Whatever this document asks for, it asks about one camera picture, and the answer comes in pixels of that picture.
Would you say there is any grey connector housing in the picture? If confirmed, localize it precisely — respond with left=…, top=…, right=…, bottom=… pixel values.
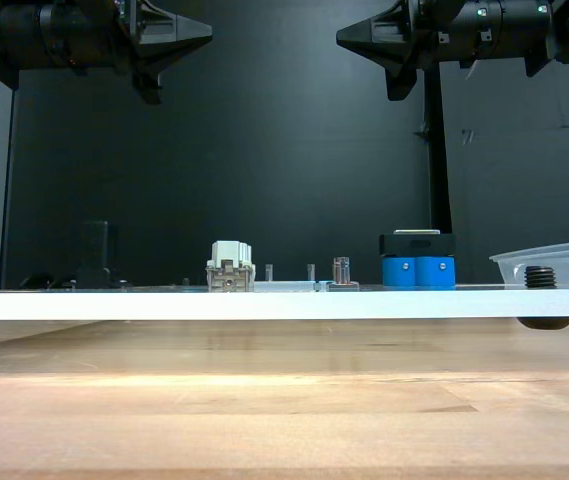
left=205, top=240, right=257, bottom=294

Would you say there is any clear acrylic block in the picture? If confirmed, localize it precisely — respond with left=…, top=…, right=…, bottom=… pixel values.
left=252, top=263, right=326, bottom=294

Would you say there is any white taskboard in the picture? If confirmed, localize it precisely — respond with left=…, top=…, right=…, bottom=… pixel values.
left=0, top=284, right=569, bottom=321

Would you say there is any black rubber foot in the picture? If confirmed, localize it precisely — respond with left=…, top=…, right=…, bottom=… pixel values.
left=515, top=316, right=569, bottom=332

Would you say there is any small black clamp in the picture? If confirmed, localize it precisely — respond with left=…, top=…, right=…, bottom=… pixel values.
left=74, top=219, right=121, bottom=290

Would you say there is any blue black connector mount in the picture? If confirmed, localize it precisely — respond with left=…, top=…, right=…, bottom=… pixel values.
left=378, top=228, right=459, bottom=290

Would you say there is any small metal socket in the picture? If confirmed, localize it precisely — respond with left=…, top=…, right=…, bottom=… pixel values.
left=324, top=256, right=361, bottom=293

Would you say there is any black pillar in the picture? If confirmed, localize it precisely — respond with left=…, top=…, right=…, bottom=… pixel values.
left=419, top=64, right=454, bottom=235

